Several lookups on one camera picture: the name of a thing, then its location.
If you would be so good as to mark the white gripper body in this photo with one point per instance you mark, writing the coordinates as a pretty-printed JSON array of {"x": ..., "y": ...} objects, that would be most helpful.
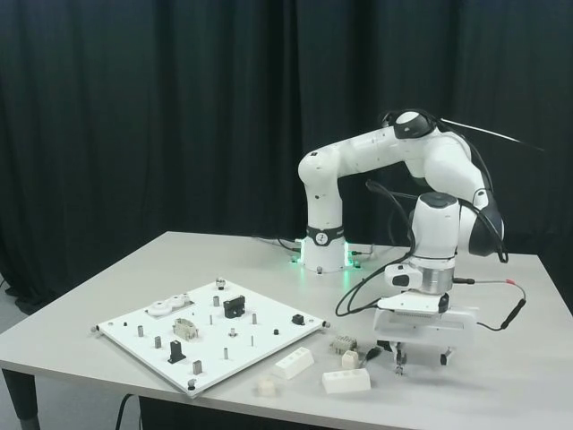
[{"x": 425, "y": 329}]

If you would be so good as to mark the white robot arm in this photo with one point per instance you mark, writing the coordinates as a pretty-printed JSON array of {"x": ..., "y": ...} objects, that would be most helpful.
[{"x": 349, "y": 152}]

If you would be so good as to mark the white peg holder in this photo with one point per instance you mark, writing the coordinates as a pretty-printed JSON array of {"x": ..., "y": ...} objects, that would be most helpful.
[
  {"x": 293, "y": 362},
  {"x": 347, "y": 380}
]

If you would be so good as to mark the large metal round peg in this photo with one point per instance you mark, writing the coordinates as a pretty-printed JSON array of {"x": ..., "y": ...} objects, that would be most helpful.
[{"x": 216, "y": 298}]

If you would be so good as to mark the round metal plug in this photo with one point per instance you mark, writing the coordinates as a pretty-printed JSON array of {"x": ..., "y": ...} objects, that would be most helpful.
[{"x": 219, "y": 281}]

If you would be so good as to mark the large metal square peg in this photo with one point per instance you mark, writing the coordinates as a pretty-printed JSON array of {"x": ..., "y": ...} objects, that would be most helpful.
[{"x": 197, "y": 367}]

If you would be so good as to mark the small metal plug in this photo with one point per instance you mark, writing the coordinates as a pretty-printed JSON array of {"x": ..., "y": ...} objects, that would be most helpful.
[{"x": 399, "y": 370}]

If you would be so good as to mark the small white cube holder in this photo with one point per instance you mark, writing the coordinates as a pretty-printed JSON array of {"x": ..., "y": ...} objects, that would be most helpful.
[
  {"x": 267, "y": 386},
  {"x": 350, "y": 358}
]

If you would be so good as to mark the grey rectangular plug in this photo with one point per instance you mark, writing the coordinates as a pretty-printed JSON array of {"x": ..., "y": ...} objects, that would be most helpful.
[{"x": 343, "y": 346}]

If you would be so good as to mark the metal BNC plug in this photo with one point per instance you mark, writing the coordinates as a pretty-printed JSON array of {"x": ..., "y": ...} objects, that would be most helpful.
[{"x": 232, "y": 332}]

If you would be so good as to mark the black D-SUB plug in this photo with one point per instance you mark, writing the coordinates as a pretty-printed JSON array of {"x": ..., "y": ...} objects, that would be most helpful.
[{"x": 234, "y": 307}]

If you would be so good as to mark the white task board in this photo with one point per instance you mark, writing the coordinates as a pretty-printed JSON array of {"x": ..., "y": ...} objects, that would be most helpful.
[{"x": 201, "y": 345}]

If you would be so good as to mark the grey rectangular connector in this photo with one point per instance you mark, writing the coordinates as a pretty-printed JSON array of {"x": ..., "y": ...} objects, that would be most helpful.
[{"x": 183, "y": 327}]

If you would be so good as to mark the white small gear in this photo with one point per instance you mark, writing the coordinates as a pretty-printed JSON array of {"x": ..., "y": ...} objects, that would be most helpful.
[{"x": 182, "y": 298}]

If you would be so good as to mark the black cabinet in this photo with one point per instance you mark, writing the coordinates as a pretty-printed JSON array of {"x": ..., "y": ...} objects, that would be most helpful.
[{"x": 179, "y": 421}]

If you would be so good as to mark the white medium gear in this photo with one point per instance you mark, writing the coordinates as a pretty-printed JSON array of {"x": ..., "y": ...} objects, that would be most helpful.
[{"x": 172, "y": 302}]

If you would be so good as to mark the white large gear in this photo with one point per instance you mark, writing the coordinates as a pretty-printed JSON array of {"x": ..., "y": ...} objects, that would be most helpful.
[{"x": 158, "y": 309}]

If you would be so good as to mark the black curtain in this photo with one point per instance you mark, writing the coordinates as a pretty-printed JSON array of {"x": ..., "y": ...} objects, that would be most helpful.
[{"x": 134, "y": 112}]

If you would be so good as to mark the dark table leg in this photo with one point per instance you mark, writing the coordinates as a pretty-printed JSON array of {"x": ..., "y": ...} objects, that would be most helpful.
[{"x": 20, "y": 398}]

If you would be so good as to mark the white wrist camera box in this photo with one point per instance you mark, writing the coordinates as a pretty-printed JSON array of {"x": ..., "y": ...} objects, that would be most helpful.
[{"x": 400, "y": 277}]

